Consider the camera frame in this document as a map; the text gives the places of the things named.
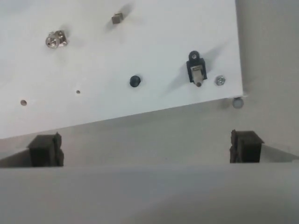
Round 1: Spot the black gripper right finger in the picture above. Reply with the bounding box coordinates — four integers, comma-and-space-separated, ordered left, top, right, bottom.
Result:
229, 129, 299, 164

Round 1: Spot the white task board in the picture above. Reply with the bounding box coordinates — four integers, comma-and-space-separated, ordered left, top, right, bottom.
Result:
0, 0, 249, 140

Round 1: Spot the metal square peg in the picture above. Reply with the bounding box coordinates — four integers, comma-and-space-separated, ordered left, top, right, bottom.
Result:
111, 11, 124, 24

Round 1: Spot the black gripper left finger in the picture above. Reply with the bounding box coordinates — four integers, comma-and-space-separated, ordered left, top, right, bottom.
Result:
0, 132, 65, 168

